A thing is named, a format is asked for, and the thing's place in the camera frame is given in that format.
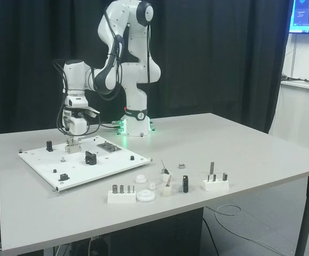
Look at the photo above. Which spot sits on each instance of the white medium gear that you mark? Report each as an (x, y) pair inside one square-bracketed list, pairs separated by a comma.
[(140, 179)]

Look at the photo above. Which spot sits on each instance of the black under-table cabinet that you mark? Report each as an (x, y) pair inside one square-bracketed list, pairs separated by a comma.
[(143, 234)]

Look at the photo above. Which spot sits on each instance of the black curtain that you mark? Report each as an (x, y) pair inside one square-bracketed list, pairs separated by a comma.
[(36, 53)]

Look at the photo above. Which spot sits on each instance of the dark grey table leg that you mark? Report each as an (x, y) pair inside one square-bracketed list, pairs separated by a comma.
[(307, 213)]

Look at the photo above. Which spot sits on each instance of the metal USB plug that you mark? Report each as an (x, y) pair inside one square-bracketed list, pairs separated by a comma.
[(168, 181)]

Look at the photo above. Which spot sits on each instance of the black D-SUB plug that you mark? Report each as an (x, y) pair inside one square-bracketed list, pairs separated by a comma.
[(185, 184)]

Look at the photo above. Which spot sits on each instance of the blue monitor screen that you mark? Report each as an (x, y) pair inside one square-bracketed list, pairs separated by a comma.
[(307, 16)]

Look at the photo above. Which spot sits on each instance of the small metal round peg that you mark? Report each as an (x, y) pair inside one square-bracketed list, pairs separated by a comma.
[(129, 188)]

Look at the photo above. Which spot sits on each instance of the grey waterproof plug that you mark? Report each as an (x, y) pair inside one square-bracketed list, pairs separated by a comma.
[(72, 142)]

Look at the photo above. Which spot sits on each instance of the tall metal square peg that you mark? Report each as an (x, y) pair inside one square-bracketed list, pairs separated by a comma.
[(212, 168)]

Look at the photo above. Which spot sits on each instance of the round metal BNC plug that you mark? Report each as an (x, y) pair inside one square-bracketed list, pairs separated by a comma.
[(181, 166)]

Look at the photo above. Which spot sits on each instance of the white task board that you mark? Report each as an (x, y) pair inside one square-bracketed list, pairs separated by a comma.
[(71, 170)]

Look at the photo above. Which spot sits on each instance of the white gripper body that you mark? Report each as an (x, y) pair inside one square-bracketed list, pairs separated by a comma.
[(77, 126)]

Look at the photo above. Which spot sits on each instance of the white cabinet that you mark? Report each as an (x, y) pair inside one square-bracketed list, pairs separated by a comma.
[(298, 114)]

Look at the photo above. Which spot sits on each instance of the large metal round peg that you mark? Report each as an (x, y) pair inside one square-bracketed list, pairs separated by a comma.
[(115, 188)]

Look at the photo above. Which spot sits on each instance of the small white plug holder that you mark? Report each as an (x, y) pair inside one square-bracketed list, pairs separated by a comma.
[(167, 191), (166, 177)]

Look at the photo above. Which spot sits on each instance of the white large gear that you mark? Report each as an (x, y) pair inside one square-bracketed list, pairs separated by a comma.
[(145, 196)]

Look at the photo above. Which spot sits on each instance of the white round peg holder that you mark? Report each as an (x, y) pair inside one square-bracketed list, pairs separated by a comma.
[(120, 198)]

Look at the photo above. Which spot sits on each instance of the medium metal square peg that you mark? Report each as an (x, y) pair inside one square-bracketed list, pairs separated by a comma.
[(214, 177)]

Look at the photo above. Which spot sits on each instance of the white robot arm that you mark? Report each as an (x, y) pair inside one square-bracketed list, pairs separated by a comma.
[(138, 80)]

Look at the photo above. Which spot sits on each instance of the white small gear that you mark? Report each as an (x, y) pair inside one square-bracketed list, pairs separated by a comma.
[(151, 186)]

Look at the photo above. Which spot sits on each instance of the white square peg holder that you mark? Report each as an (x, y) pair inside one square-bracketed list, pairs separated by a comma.
[(215, 185)]

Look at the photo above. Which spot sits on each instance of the large metal square peg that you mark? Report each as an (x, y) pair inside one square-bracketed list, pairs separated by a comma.
[(225, 177)]

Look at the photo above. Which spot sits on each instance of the medium metal round peg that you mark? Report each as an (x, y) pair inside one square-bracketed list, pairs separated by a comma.
[(122, 188)]

